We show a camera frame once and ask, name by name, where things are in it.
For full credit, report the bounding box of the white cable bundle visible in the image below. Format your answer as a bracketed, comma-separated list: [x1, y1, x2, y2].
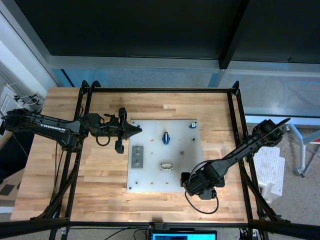
[12, 93, 43, 107]

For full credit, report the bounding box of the black aluminium frame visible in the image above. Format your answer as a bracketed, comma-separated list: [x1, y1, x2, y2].
[0, 79, 320, 240]

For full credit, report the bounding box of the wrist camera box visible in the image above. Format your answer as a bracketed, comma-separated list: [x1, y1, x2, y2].
[198, 188, 217, 201]

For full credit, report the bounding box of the white taskboard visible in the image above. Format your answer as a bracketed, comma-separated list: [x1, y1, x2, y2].
[126, 119, 203, 194]

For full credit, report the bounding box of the brown cardboard box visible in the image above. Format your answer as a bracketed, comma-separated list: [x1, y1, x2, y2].
[0, 166, 26, 201]

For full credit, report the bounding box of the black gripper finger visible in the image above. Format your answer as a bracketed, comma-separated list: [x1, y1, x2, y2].
[124, 120, 143, 131]
[124, 130, 143, 140]

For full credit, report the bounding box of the small black camera mount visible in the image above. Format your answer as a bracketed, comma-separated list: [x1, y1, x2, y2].
[149, 217, 168, 231]

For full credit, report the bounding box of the white styrofoam block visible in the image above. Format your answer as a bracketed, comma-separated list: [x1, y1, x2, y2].
[252, 143, 286, 205]

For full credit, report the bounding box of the blue connector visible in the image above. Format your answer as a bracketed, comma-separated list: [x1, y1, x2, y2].
[161, 131, 172, 146]

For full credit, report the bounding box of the beige connector housing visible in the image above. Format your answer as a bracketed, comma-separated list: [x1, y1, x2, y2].
[159, 162, 175, 172]

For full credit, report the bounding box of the grey metal plate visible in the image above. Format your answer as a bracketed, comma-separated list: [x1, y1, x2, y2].
[130, 145, 145, 170]

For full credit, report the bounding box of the grey metal stand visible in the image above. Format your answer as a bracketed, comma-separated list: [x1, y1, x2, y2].
[286, 123, 320, 179]

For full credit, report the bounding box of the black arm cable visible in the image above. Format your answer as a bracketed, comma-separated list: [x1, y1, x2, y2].
[96, 134, 111, 147]
[184, 189, 220, 215]

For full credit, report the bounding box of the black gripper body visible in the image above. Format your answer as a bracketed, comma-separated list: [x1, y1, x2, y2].
[104, 107, 128, 154]
[180, 171, 225, 188]

